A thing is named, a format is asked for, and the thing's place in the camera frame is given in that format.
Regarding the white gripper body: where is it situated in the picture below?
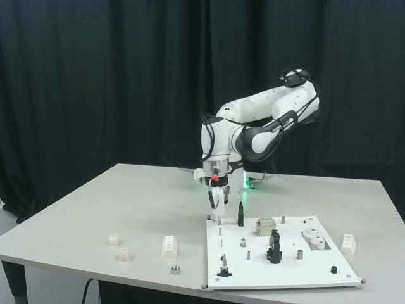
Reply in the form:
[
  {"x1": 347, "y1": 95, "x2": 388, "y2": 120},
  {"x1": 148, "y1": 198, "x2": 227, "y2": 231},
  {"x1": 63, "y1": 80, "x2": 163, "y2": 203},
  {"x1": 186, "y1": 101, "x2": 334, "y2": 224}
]
[{"x1": 211, "y1": 186, "x2": 227, "y2": 219}]

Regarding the white peg holder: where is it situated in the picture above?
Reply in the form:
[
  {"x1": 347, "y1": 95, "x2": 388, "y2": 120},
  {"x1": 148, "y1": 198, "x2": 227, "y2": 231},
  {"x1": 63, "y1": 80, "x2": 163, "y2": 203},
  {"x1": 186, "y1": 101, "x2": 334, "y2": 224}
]
[
  {"x1": 161, "y1": 235, "x2": 178, "y2": 258},
  {"x1": 340, "y1": 233, "x2": 356, "y2": 255}
]

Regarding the beige connector block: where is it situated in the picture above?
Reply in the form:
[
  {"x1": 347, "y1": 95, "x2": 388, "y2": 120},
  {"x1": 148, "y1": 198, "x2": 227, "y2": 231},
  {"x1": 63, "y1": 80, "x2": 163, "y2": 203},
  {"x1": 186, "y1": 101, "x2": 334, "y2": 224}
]
[{"x1": 255, "y1": 217, "x2": 275, "y2": 237}]

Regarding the black D-SUB plug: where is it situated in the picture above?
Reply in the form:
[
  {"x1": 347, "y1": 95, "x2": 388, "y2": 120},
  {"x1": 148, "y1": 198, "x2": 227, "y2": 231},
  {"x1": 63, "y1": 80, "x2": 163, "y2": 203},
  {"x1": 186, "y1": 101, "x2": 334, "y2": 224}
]
[{"x1": 265, "y1": 230, "x2": 282, "y2": 265}]

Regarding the white task board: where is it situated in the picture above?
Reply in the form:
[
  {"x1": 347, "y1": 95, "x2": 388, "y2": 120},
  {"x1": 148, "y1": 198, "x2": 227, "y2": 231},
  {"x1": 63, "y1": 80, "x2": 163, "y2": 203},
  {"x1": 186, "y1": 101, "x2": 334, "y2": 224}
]
[{"x1": 201, "y1": 216, "x2": 365, "y2": 289}]

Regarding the white large gear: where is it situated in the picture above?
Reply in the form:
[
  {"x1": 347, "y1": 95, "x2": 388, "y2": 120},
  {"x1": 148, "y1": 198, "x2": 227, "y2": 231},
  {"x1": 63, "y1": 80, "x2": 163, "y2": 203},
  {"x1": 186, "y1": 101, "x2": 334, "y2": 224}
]
[{"x1": 301, "y1": 227, "x2": 320, "y2": 242}]

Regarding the black curtain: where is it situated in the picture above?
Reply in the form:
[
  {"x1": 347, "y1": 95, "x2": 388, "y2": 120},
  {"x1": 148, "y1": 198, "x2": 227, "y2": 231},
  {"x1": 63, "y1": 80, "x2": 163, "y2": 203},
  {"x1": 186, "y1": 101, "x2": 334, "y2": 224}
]
[{"x1": 0, "y1": 0, "x2": 405, "y2": 224}]

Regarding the dark table leg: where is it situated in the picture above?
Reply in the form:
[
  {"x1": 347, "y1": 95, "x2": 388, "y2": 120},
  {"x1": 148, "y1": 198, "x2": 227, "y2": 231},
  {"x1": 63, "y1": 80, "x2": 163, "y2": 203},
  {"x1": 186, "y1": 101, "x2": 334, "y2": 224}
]
[{"x1": 0, "y1": 260, "x2": 27, "y2": 304}]

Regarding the black plug with cable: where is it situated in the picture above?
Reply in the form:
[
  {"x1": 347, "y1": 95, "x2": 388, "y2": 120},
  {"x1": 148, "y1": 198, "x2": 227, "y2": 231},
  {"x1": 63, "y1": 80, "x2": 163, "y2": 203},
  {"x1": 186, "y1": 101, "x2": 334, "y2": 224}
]
[{"x1": 237, "y1": 193, "x2": 245, "y2": 227}]

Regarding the grey table cable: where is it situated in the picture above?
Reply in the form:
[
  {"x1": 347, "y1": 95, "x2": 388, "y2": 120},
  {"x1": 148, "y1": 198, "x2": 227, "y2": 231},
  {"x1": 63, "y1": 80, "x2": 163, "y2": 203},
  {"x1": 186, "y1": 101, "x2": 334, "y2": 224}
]
[{"x1": 248, "y1": 172, "x2": 277, "y2": 184}]

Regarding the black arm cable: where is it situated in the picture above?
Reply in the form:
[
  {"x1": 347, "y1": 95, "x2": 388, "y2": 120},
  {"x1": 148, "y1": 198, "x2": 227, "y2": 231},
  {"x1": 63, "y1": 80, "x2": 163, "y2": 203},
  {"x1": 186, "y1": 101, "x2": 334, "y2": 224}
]
[{"x1": 201, "y1": 111, "x2": 222, "y2": 163}]

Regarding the black floor cable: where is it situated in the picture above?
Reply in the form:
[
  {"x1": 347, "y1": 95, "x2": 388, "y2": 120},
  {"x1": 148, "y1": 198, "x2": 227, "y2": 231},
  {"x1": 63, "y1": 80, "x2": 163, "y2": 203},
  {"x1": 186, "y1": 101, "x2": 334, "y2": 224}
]
[{"x1": 82, "y1": 277, "x2": 99, "y2": 304}]

